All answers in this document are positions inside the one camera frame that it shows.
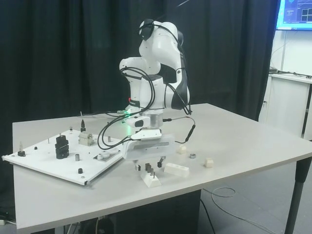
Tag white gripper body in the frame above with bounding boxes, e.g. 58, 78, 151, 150
122, 133, 176, 162

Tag white empty peg holder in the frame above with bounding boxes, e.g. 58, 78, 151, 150
163, 162, 191, 178

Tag white square peg holder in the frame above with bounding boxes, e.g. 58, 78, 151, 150
140, 170, 162, 189

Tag flat white mounting plate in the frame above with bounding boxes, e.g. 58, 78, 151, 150
131, 129, 163, 142

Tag black D-SUB plug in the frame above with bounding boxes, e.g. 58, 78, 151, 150
55, 135, 71, 160

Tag white task board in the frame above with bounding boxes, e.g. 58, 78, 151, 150
1, 130, 141, 187

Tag black curtains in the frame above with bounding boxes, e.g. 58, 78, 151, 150
0, 0, 283, 161

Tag white cabinet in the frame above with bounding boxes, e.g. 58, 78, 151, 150
257, 71, 312, 141

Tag dark table leg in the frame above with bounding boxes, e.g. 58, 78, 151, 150
284, 157, 312, 234

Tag blue screen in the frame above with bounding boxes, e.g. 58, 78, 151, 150
275, 0, 312, 32

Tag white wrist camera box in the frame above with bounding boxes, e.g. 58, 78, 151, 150
126, 116, 150, 128

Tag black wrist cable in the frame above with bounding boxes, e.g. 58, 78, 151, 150
97, 66, 158, 151

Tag black base cable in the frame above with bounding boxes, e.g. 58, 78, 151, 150
80, 110, 128, 118

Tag grey floor cable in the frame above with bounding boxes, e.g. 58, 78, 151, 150
210, 187, 293, 234

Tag black upper arm cable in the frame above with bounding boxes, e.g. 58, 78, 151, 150
152, 19, 194, 116

